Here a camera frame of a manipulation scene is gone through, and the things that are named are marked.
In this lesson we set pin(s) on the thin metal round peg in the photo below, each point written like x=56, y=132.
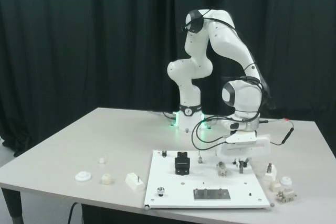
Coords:
x=137, y=179

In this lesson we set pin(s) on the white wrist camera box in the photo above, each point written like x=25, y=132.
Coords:
x=231, y=126

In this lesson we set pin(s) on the small white block holder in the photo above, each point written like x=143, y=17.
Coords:
x=274, y=186

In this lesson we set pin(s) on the metal square peg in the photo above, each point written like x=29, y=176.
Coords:
x=269, y=168

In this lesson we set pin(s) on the flat white mount plate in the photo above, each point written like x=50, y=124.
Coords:
x=241, y=138

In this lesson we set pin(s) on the black curtain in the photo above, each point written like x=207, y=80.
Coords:
x=78, y=37

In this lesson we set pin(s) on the black table leg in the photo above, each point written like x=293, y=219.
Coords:
x=11, y=205

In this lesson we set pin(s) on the metal BNC plug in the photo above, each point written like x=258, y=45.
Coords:
x=160, y=192

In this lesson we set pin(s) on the white medium gear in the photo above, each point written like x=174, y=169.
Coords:
x=285, y=181

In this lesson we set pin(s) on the white small gear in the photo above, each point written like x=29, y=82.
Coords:
x=102, y=160

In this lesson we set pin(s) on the long white peg holder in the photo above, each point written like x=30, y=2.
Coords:
x=134, y=183

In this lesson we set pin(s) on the black D-SUB plug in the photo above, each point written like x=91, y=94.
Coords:
x=182, y=166

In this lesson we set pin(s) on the white task board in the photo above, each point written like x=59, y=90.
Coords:
x=210, y=182

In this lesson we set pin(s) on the white large gear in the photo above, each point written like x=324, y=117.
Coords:
x=83, y=176

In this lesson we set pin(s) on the white square peg holder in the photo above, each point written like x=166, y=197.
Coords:
x=271, y=175

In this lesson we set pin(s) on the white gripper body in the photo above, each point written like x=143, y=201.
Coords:
x=244, y=151

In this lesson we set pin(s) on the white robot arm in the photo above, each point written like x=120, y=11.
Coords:
x=189, y=69

